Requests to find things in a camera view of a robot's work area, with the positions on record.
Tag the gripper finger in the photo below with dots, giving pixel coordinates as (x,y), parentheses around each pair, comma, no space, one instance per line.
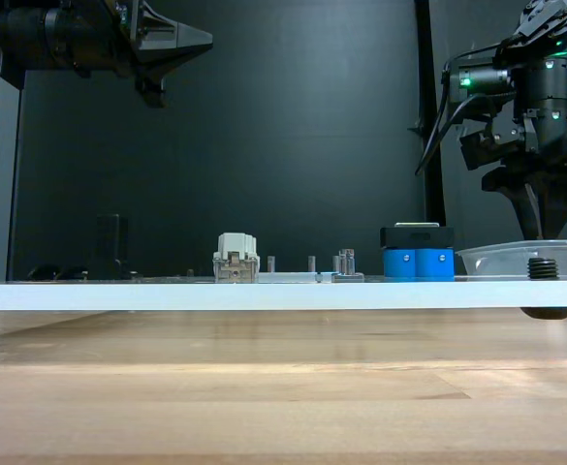
(559,194)
(513,181)
(186,39)
(166,58)

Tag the small silver metal connector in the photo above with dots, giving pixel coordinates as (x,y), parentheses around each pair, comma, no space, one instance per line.
(347,264)

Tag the beige rectangular connector housing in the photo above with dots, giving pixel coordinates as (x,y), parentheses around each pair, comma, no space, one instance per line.
(234,252)

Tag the clear plastic tub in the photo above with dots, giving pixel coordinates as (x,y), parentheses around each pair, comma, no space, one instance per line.
(496,264)

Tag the black board foot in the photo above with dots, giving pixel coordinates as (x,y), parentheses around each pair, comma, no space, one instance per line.
(547,314)

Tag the aluminium block with sockets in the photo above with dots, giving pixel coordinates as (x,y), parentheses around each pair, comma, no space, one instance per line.
(288,278)

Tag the white task board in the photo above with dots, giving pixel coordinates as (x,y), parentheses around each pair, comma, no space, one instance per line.
(263,295)

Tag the blue black D-sub connector mount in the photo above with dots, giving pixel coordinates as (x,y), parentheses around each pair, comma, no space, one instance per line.
(418,264)

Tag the black metal frame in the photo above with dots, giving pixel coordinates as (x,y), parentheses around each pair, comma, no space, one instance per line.
(431,72)

